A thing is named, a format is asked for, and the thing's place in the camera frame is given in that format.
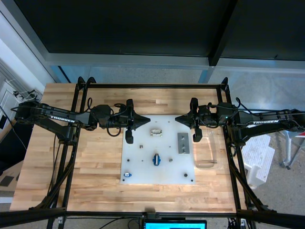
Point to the metal 16mm cylinder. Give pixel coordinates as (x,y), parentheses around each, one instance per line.
(170,159)

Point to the small black camera box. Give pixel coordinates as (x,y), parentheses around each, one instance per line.
(152,215)

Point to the grey metal block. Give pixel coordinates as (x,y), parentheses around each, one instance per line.
(186,150)

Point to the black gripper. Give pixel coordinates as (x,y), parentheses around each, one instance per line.
(129,124)
(208,119)

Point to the white task board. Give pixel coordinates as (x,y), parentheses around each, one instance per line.
(147,171)

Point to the grey metal stand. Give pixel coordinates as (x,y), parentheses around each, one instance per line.
(288,143)

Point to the clear plastic tub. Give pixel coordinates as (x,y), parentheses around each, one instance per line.
(205,157)

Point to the blue square socket base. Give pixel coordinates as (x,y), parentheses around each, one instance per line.
(124,175)

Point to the black aluminium frame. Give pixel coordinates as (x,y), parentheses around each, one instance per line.
(152,86)

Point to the pale rectangular connector housing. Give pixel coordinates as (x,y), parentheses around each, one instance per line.
(157,132)

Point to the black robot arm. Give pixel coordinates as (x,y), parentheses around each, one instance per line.
(62,117)
(265,122)

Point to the aluminium wall frame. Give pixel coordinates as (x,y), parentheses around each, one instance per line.
(119,58)

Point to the black and metal plug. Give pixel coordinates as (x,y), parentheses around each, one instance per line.
(157,159)

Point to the laptop screen with blue edge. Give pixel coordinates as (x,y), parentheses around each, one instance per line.
(174,225)

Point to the brown cardboard box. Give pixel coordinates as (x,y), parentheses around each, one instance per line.
(12,171)

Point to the blue round connector mount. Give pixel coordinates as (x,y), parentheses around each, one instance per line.
(153,160)

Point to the black wall post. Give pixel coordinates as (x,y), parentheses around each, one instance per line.
(221,35)

